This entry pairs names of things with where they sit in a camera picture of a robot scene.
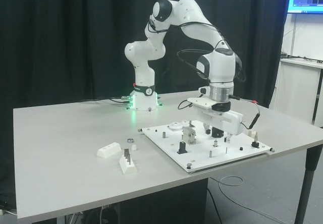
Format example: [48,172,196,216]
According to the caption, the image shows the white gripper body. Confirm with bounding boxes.
[194,107,245,136]

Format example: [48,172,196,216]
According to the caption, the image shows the white task board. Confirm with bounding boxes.
[140,121,276,175]

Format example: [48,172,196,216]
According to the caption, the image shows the white large gear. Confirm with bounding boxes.
[168,122,183,132]

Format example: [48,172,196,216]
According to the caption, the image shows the white cabinet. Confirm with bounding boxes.
[268,57,323,129]

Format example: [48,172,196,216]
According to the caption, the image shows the white holder with pegs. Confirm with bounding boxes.
[118,156,138,175]

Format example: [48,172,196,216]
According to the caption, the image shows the black table leg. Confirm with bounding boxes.
[294,143,323,224]

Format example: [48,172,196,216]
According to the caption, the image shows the white empty peg holder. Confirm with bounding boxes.
[96,144,121,158]

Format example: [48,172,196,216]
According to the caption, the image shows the black curtain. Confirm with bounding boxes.
[0,0,291,204]

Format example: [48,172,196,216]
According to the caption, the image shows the thin black rod on wire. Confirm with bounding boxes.
[231,95,261,131]

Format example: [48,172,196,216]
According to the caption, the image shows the black camera cable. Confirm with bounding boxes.
[178,99,195,111]

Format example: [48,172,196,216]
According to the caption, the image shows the thin grey floor cable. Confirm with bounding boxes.
[211,175,297,222]

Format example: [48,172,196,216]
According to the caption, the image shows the black looped cable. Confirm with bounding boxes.
[176,47,211,90]

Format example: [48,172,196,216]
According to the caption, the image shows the black cables at robot foot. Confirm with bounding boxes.
[84,97,132,105]

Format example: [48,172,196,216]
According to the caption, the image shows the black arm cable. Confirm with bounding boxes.
[147,17,247,82]

